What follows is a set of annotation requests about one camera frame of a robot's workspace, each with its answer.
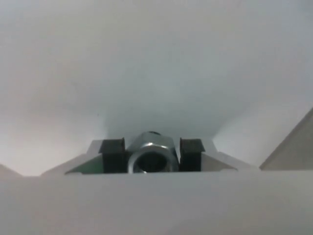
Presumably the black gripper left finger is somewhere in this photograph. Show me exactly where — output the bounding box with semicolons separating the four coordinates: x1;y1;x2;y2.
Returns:
65;137;127;174

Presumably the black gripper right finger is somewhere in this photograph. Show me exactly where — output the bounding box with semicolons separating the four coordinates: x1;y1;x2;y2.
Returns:
179;137;238;172

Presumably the white task board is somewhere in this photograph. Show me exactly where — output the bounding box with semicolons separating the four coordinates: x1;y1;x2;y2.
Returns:
0;0;313;177

